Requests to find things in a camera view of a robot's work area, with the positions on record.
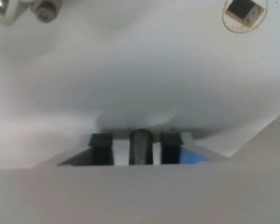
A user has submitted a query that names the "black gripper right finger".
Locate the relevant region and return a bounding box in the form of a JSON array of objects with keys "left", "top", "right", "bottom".
[{"left": 159, "top": 132, "right": 212, "bottom": 166}]

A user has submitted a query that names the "white task board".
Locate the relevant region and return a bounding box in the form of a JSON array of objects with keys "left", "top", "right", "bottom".
[{"left": 0, "top": 0, "right": 280, "bottom": 169}]

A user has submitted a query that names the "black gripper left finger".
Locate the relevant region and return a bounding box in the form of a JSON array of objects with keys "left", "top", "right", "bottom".
[{"left": 56, "top": 132, "right": 114, "bottom": 167}]

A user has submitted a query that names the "metal round peg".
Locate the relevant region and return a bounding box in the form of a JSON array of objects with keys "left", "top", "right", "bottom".
[{"left": 128, "top": 128, "right": 154, "bottom": 166}]

